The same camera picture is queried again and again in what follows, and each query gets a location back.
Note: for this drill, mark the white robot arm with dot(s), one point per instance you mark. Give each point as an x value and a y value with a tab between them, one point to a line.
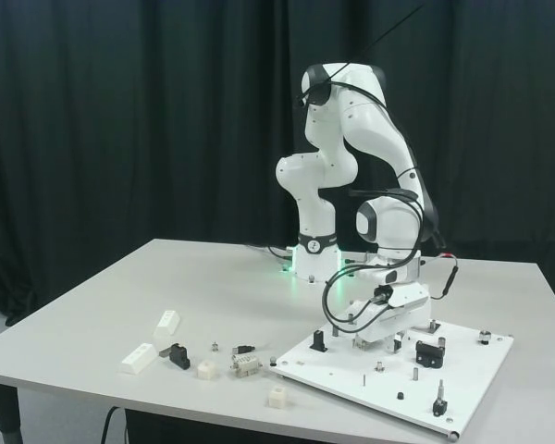
370	125

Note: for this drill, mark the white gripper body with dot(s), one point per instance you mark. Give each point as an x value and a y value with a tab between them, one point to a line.
388	319

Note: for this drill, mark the white task board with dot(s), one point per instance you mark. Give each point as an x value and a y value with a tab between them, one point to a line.
351	374

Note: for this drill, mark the black D-SUB plug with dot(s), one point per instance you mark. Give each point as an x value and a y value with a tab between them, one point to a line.
179	357

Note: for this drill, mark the dark table leg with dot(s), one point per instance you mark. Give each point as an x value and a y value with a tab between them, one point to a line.
2	411

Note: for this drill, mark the white waterproof plug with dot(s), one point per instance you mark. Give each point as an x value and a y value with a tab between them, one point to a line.
242	366

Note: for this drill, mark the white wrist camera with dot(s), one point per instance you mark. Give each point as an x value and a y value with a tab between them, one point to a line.
381	276

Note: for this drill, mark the black curtain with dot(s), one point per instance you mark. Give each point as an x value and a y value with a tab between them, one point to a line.
120	115

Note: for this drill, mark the white small cube holder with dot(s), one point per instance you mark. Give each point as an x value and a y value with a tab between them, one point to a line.
277	398
208	371

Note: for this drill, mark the black USB plug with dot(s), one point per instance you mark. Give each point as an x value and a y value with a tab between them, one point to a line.
244	349

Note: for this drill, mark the large metal bolt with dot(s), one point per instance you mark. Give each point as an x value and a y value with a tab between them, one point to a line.
484	336

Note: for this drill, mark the white long peg holder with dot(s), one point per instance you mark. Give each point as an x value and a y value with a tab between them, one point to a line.
166	324
136	359

